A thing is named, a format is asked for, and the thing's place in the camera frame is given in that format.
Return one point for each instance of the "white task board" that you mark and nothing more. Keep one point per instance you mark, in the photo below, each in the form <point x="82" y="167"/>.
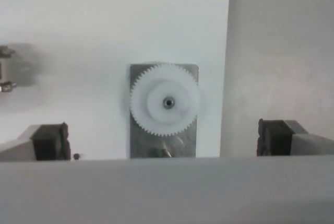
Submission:
<point x="104" y="38"/>

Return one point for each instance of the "white large gear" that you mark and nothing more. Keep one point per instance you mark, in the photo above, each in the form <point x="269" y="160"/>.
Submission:
<point x="154" y="119"/>

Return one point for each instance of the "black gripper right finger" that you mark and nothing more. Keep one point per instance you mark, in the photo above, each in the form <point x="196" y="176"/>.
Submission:
<point x="279" y="138"/>

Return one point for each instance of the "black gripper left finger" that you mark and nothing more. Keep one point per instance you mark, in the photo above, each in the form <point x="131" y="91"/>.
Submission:
<point x="47" y="143"/>

